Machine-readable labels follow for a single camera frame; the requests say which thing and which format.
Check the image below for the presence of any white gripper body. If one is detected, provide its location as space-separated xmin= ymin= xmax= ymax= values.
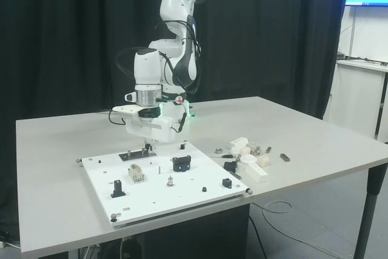
xmin=125 ymin=118 xmax=178 ymax=144

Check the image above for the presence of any thin black rod red tag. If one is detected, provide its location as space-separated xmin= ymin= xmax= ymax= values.
xmin=171 ymin=96 xmax=187 ymax=134

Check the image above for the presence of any white task board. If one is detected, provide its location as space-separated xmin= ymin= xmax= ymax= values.
xmin=75 ymin=140 xmax=254 ymax=230

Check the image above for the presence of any long white peg holder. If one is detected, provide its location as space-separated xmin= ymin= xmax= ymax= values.
xmin=229 ymin=135 xmax=250 ymax=149

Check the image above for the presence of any black cabinet under table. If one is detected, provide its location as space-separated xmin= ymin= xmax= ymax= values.
xmin=133 ymin=203 xmax=252 ymax=259

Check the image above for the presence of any small white peg holder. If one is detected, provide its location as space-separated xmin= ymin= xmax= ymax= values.
xmin=249 ymin=142 xmax=263 ymax=157

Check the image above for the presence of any white wedge-shaped holder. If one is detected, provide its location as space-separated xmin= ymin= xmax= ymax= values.
xmin=244 ymin=164 xmax=270 ymax=183

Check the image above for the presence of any black curtain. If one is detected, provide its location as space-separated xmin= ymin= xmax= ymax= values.
xmin=0 ymin=0 xmax=349 ymax=243

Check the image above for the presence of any white cabinet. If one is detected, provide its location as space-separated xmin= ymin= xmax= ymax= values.
xmin=329 ymin=58 xmax=388 ymax=144

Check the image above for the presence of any dark table leg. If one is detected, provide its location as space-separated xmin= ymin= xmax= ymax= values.
xmin=353 ymin=161 xmax=384 ymax=259

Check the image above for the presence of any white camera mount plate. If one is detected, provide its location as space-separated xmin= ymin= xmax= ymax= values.
xmin=112 ymin=104 xmax=143 ymax=118

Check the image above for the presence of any silver flange ring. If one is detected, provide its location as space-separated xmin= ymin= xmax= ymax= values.
xmin=135 ymin=89 xmax=161 ymax=108

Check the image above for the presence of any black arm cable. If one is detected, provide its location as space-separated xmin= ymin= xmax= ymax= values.
xmin=116 ymin=19 xmax=203 ymax=96

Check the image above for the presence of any grey floor cable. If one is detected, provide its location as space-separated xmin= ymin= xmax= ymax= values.
xmin=251 ymin=200 xmax=299 ymax=259

